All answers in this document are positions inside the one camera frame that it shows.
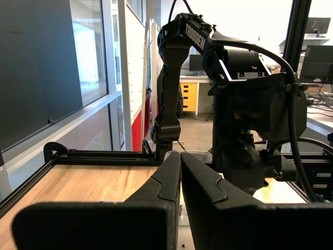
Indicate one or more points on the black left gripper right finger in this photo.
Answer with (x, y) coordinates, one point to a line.
(260, 229)

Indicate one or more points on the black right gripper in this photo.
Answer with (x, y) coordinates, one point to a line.
(247, 179)

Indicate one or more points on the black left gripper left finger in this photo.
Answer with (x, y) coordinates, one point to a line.
(91, 229)

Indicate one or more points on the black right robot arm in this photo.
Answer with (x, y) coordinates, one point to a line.
(169, 91)

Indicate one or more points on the white taskboard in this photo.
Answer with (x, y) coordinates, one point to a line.
(185, 234)

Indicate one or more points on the clear plastic tub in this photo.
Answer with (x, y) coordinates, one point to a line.
(197, 155)

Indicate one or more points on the yellow drawer cabinet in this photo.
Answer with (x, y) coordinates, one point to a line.
(188, 96)

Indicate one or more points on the white desk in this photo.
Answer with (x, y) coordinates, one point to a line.
(192, 78)

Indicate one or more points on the black computer monitor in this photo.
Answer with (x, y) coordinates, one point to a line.
(317, 24)
(317, 65)
(195, 62)

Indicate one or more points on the white partition board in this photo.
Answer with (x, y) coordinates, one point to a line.
(134, 65)

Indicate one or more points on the black aluminium table frame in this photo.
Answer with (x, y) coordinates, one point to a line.
(104, 155)

